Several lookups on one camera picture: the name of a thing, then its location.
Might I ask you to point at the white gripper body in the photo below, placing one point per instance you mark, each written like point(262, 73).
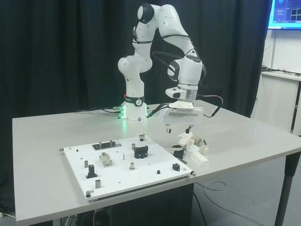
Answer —
point(183, 118)

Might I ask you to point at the thick metal round peg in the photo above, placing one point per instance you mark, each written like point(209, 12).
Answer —
point(133, 147)

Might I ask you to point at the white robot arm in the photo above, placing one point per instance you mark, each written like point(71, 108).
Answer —
point(183, 40)

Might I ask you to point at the round metal and black fitting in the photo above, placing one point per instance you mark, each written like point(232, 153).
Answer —
point(141, 137)

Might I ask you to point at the short metal peg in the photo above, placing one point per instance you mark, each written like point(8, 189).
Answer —
point(185, 161)

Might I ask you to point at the long white peg holder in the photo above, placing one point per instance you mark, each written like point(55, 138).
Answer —
point(200, 160)

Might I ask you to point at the metal square peg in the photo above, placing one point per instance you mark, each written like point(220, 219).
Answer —
point(97, 184)
point(85, 163)

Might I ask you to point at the white medium gear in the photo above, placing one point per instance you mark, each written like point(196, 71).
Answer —
point(191, 142)

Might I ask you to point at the white large gear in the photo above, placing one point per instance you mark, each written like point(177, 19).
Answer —
point(192, 149)

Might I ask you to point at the cream plug block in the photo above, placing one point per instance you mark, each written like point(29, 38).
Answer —
point(205, 150)

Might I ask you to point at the black plug block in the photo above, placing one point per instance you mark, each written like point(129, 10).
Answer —
point(178, 154)

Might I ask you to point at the black D-SUB plug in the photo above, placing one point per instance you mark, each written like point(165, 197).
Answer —
point(141, 152)

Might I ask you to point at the grey ball knob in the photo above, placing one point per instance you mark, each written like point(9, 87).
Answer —
point(88, 193)
point(193, 174)
point(61, 149)

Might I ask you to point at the metal BNC plug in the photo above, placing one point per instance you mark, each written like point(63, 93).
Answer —
point(132, 165)

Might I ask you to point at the white task board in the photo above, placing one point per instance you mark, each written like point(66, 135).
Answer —
point(141, 181)

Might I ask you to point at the black USB plug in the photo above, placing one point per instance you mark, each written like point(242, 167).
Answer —
point(90, 171)

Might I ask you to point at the white cabinet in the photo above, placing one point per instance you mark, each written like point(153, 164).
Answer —
point(277, 103)

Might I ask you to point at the black table leg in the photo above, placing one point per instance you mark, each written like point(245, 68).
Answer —
point(285, 188)

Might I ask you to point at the black curtain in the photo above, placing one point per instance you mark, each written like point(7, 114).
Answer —
point(58, 58)

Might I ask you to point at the blue screen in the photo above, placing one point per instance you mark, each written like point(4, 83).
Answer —
point(285, 14)

